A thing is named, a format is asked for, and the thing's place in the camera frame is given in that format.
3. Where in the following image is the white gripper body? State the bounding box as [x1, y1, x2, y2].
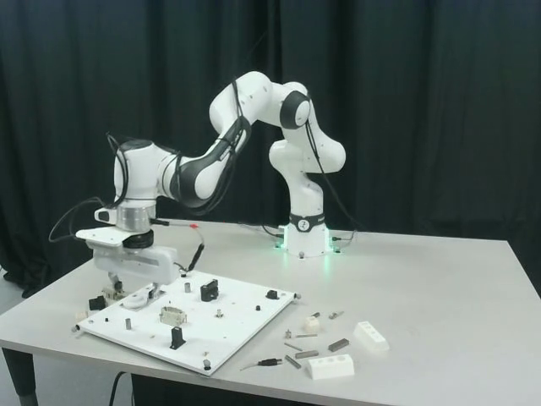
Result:
[92, 244, 178, 285]

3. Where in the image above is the white peg holder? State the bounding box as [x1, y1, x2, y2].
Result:
[304, 354, 355, 380]
[353, 321, 390, 351]

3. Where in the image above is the thin black rod, red tag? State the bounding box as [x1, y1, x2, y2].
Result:
[151, 218, 207, 272]

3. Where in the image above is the white task board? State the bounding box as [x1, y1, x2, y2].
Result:
[72, 272, 302, 376]

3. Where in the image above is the black table leg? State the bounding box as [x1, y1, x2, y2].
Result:
[0, 348, 37, 406]

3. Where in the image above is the black curtain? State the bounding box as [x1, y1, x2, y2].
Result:
[0, 0, 541, 299]

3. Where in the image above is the black wrist loop cable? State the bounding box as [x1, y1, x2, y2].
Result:
[49, 198, 107, 243]

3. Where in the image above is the black floor cable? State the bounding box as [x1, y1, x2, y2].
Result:
[112, 370, 132, 406]

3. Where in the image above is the black base cable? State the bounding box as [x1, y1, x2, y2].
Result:
[236, 221, 289, 239]
[304, 96, 359, 247]

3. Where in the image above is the black USB plug with cable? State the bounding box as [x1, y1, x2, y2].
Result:
[240, 358, 284, 372]

